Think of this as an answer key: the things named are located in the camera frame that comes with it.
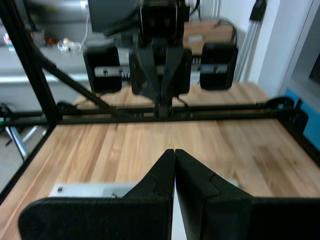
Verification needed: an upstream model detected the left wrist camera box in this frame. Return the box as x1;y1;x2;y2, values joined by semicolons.
138;4;178;41

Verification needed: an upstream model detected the white task board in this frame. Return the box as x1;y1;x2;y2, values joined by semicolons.
48;176;241;240

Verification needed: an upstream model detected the brown cardboard box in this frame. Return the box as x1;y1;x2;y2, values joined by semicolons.
183;19;238;55

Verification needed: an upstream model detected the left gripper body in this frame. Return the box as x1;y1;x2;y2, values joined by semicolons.
83;39;239;93

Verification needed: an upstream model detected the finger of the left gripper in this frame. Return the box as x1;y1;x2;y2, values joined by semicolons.
162;48;193;117
129;48;164;117

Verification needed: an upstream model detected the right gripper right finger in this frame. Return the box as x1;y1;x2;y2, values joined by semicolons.
174;149;320;240

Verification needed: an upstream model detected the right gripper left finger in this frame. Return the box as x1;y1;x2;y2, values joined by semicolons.
18;148;175;240

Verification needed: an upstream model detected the silver tripod stand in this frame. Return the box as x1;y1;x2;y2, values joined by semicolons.
236;0;268;84

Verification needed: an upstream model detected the grey metal plate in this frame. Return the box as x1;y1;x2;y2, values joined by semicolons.
102;186;138;199

